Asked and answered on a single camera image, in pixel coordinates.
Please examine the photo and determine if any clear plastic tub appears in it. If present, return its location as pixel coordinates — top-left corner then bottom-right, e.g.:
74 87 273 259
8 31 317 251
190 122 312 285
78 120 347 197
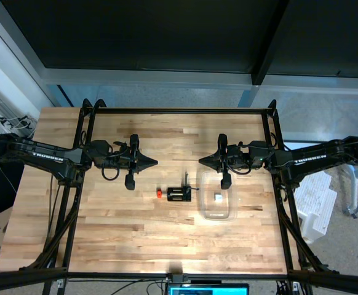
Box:
199 171 239 223

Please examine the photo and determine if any grey metal stand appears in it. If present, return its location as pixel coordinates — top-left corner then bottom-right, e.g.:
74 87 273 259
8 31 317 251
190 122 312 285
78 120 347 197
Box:
335 159 358 219

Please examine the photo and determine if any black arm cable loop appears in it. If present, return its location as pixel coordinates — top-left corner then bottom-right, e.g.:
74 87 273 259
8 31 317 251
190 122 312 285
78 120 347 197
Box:
101 159 121 181
233 162 253 176

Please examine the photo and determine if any white foam block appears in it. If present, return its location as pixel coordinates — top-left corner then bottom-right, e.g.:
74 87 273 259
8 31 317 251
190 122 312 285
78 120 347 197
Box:
294 170 338 245

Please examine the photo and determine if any black backdrop post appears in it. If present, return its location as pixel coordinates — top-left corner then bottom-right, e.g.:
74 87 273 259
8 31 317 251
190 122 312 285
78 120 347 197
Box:
251 0 290 86

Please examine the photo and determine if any black vise with red knob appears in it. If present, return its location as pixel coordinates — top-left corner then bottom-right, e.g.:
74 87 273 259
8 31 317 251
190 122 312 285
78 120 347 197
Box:
156 185 193 203

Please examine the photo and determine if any laptop screen with blue edge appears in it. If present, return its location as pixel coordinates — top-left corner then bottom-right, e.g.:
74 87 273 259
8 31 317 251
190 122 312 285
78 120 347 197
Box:
166 283 250 295

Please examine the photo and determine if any black white cable bundle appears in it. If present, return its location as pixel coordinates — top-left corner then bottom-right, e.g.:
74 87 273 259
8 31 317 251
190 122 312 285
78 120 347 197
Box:
0 114 34 130

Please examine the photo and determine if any black metal table frame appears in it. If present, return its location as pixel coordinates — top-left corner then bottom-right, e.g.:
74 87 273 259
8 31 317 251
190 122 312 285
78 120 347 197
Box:
0 98 358 295

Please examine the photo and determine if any black table-level camera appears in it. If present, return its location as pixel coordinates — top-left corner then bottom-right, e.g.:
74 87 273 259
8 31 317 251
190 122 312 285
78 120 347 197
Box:
165 266 188 284

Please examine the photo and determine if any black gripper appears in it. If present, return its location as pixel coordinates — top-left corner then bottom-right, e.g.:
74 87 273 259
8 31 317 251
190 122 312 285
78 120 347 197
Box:
198 133 251 190
113 134 159 191

